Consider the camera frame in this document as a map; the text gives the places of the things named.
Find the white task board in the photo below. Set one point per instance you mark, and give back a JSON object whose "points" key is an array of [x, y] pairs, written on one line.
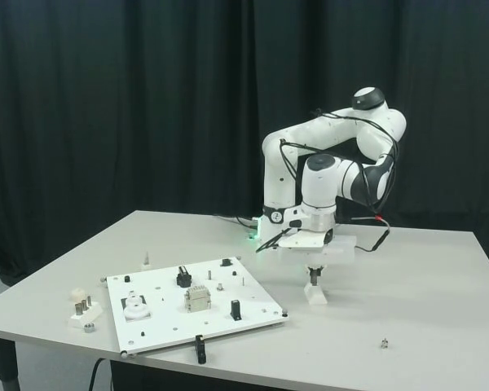
{"points": [[167, 326]]}

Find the white square peg holder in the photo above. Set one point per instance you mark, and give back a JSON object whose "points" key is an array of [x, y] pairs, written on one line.
{"points": [[315, 296]]}

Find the thin metal peg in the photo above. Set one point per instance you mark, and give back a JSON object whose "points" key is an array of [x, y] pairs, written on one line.
{"points": [[146, 257]]}

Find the small white cube holder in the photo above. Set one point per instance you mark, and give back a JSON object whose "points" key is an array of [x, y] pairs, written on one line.
{"points": [[77, 294]]}

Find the metal square peg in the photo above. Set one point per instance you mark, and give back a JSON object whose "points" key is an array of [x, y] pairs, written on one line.
{"points": [[315, 281]]}

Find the black under-table cabinet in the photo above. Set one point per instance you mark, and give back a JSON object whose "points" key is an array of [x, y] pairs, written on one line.
{"points": [[155, 380]]}

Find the grey waterproof plug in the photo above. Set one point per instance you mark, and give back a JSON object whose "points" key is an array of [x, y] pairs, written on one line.
{"points": [[195, 302]]}

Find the dark table leg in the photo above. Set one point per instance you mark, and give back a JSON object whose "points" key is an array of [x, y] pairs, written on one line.
{"points": [[2, 362]]}

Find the white round peg holder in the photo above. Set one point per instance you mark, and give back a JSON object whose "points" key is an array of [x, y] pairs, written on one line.
{"points": [[89, 317]]}

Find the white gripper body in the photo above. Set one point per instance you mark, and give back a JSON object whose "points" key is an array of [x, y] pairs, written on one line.
{"points": [[340, 248]]}

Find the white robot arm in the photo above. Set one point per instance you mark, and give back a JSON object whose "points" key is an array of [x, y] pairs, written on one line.
{"points": [[277, 175]]}

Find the black curtain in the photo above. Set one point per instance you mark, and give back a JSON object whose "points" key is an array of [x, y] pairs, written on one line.
{"points": [[106, 81]]}

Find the white small gear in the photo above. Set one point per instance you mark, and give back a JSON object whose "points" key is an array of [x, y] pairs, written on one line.
{"points": [[131, 293]]}

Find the medium metal round peg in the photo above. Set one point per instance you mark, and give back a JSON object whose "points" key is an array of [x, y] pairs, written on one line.
{"points": [[84, 305]]}

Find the large metal round peg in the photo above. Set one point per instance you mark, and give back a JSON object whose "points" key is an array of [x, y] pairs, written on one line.
{"points": [[78, 308]]}

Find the small white thin-peg holder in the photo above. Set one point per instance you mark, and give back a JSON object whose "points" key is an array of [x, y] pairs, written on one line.
{"points": [[146, 266]]}

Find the black D-SUB plug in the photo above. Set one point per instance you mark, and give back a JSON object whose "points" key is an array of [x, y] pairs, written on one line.
{"points": [[201, 346]]}

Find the white large gear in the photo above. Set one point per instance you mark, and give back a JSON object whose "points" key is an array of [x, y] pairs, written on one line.
{"points": [[135, 314]]}

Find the small metal connector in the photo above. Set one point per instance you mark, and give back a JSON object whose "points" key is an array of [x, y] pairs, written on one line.
{"points": [[385, 344]]}

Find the white medium gear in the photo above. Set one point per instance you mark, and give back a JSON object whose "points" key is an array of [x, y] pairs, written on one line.
{"points": [[136, 302]]}

